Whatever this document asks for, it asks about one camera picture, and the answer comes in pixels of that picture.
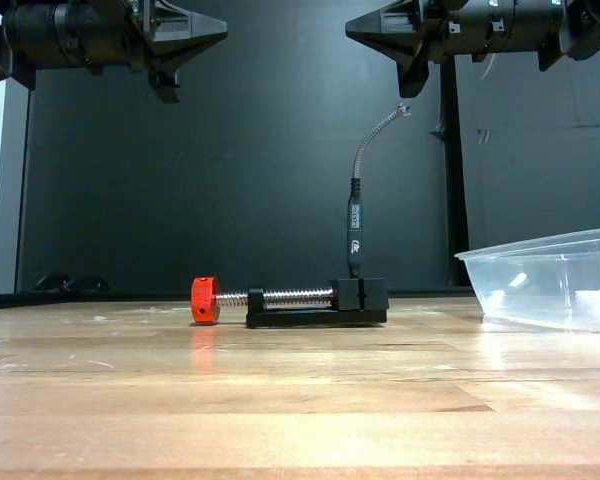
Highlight USB-C plug braided cable stub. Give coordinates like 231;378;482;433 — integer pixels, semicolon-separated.
348;102;414;233

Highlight black vise with red knob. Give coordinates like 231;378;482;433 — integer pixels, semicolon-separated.
190;276;389;330

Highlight clear plastic tub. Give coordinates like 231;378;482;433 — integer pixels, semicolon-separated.
453;227;600;335

